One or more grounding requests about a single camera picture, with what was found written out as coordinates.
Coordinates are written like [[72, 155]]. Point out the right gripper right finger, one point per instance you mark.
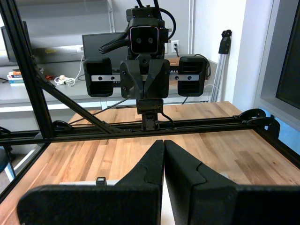
[[222, 206]]

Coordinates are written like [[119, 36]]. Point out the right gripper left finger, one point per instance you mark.
[[93, 206]]

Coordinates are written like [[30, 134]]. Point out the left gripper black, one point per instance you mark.
[[98, 89]]

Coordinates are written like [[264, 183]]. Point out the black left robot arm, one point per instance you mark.
[[143, 14]]

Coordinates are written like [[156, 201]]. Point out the small black clamp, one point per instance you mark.
[[100, 181]]

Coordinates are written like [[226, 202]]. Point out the small brown box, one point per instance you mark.
[[174, 62]]

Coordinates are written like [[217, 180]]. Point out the white board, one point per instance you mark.
[[167, 211]]

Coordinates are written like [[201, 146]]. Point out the black computer monitor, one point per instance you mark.
[[93, 47]]

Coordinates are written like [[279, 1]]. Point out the silver and black tripod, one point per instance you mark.
[[225, 42]]

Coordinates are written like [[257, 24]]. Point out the small orange object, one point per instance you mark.
[[48, 77]]

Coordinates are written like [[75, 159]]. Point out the dark blue stool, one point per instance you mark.
[[2, 161]]

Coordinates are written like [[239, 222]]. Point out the grey desk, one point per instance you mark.
[[35, 93]]

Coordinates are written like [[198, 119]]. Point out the small book stack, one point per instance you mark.
[[16, 80]]

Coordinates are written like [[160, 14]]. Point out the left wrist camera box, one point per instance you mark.
[[144, 39]]

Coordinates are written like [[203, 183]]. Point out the white wall outlet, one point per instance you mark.
[[175, 47]]

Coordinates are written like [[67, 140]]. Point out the black aluminium frame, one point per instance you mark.
[[25, 70]]

